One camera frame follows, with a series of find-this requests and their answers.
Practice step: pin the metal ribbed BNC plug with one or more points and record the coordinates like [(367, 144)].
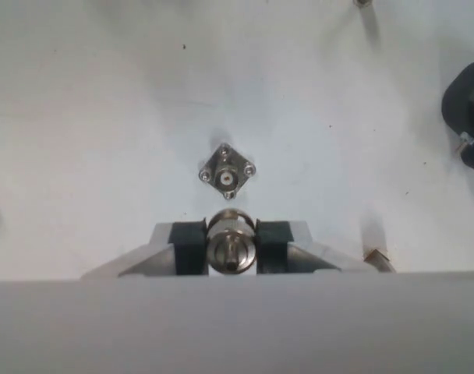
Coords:
[(231, 249)]

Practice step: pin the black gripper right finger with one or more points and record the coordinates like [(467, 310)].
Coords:
[(271, 249)]

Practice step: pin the black D-SUB plug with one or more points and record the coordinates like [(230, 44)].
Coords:
[(469, 117)]

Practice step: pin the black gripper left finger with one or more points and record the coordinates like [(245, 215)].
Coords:
[(188, 249)]

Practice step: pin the white task board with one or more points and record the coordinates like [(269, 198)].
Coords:
[(143, 136)]

